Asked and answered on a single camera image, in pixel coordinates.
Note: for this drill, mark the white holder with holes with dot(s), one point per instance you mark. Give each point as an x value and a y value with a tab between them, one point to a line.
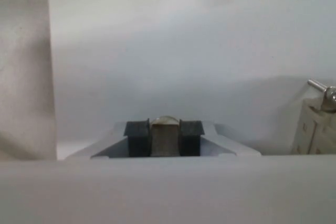
315	132

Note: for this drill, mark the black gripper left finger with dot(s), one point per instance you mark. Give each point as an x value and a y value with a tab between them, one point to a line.
136	137

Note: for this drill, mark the white task board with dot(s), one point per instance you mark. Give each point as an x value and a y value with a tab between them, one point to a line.
25	64

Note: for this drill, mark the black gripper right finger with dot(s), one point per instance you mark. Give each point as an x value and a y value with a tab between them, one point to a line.
190	137

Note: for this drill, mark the metal square peg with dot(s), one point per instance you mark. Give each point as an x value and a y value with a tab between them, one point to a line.
165	140

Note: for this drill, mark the metal bolt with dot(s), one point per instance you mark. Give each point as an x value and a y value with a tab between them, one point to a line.
328	95

